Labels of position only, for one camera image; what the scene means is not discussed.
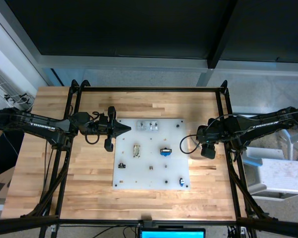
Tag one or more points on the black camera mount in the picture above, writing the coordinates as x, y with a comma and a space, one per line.
147, 222

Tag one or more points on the black frame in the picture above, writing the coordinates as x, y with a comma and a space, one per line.
151, 89

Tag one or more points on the white step stool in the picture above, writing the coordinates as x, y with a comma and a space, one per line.
280, 173

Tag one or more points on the power strip with plugs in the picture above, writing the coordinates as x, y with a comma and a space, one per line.
17, 98

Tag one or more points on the small blue plug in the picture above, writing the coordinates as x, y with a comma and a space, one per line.
181, 181

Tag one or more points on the blue black D-sub connector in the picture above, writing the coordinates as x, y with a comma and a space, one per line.
166, 151

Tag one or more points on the white board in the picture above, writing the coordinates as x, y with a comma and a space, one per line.
144, 178

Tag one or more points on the aluminium plate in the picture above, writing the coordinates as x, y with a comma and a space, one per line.
146, 129

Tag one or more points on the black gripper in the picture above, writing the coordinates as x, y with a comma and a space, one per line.
111, 129
208, 151

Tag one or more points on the brown cardboard box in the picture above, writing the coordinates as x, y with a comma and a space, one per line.
0, 183

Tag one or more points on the small metal bar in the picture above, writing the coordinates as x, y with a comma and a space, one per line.
150, 126
156, 126

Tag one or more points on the beige connector housing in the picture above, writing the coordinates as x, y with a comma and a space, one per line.
137, 151

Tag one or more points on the blue screen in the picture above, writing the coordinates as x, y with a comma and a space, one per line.
171, 234

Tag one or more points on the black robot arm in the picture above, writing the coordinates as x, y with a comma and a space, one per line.
39, 124
263, 124

